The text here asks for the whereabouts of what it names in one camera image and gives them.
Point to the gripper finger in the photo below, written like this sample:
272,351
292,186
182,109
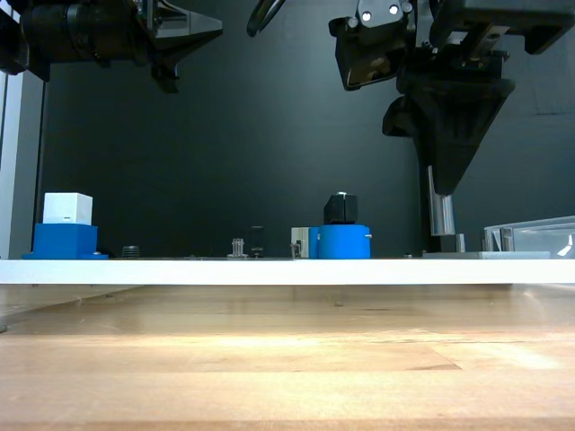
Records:
175,47
204,24
458,125

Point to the steel 16mm cylinder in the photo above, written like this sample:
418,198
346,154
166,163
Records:
441,215

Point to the white taskboard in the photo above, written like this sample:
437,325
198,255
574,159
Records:
287,271

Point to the clear plastic tub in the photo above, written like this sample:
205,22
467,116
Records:
539,238

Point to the black clamp with silver screw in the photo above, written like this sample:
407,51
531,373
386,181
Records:
339,211

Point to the blue round holder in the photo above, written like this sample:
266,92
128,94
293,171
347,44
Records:
341,244

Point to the white cube block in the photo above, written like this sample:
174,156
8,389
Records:
67,208

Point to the beige connector housing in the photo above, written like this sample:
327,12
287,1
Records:
300,238

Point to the black ribbed knob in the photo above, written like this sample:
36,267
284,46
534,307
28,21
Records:
131,252

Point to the blue square mount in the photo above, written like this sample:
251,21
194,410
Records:
63,242

